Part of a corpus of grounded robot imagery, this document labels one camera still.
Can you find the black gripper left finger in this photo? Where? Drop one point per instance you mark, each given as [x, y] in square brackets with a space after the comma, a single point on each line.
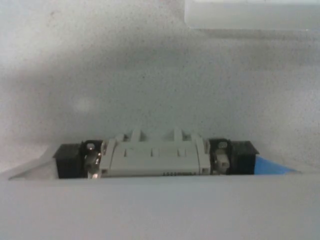
[67, 161]

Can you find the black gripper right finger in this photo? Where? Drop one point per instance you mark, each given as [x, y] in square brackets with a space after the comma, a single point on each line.
[243, 160]

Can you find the grey waterproof plug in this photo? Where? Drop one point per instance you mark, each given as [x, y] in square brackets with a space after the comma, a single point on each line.
[156, 155]

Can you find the white task board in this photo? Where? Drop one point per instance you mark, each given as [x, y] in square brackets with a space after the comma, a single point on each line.
[250, 13]

